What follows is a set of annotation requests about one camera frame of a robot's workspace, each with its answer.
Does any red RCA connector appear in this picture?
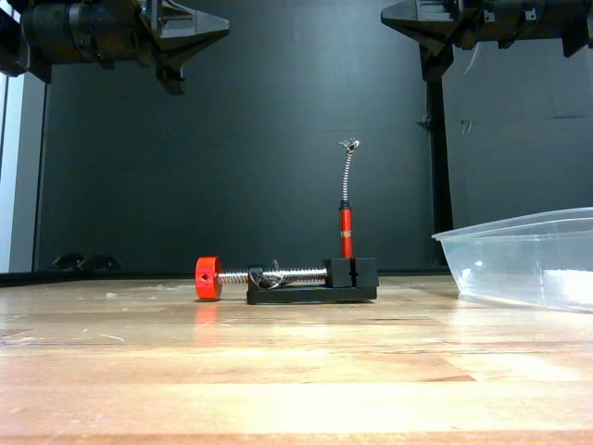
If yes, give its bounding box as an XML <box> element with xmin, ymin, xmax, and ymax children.
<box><xmin>336</xmin><ymin>136</ymin><xmax>364</xmax><ymax>260</ymax></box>

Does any clear plastic tub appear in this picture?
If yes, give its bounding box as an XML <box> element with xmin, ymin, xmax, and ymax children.
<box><xmin>431</xmin><ymin>207</ymin><xmax>593</xmax><ymax>314</ymax></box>

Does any black clamp with red knob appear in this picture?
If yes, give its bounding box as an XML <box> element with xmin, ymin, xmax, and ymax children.
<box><xmin>194</xmin><ymin>255</ymin><xmax>379</xmax><ymax>306</ymax></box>

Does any frayed wire scrap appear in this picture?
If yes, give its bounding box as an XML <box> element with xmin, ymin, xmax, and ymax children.
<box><xmin>249</xmin><ymin>258</ymin><xmax>286</xmax><ymax>292</ymax></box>

